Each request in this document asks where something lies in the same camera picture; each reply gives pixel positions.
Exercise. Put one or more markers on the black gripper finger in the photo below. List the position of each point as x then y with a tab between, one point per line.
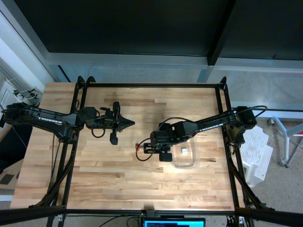
125	125
125	120

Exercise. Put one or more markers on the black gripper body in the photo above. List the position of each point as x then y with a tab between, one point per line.
163	138
112	123

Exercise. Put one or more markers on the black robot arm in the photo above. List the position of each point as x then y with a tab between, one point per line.
213	124
47	118

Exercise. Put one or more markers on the clear plastic container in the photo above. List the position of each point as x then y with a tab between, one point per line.
187	163

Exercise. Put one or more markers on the black clamp with orange knob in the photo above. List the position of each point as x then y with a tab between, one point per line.
148	147

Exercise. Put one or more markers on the small white part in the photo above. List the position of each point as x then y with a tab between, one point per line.
184	150

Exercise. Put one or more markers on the small black box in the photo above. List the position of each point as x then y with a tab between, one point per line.
149	212

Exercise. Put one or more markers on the laptop screen with blue edge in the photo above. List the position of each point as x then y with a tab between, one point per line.
172	223

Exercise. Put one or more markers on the white foam block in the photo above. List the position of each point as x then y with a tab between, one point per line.
255	151

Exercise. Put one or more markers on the dark window pane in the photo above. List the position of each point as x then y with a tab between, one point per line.
118	23

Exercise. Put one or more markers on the flat brown cardboard box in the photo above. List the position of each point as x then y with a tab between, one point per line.
11	170

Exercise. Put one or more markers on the grey metal stand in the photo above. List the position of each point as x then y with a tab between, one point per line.
285	144

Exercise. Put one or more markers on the black aluminium frame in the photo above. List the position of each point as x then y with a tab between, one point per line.
142	85

